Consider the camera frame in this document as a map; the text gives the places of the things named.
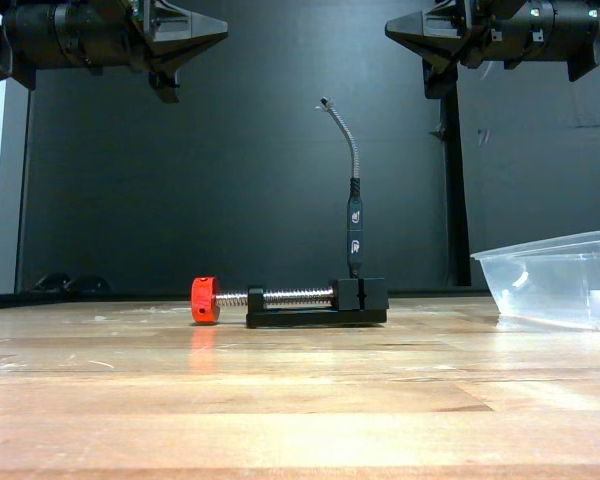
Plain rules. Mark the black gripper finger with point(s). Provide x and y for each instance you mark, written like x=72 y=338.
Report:
x=170 y=30
x=430 y=30

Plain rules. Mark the black vertical pillar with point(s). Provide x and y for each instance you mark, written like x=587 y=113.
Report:
x=457 y=200

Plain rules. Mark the clear plastic tub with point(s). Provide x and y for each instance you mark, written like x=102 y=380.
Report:
x=540 y=280

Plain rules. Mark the black vise with orange knob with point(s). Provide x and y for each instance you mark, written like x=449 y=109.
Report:
x=360 y=297

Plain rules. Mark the black aluminium frame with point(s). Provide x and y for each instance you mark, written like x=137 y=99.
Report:
x=130 y=300

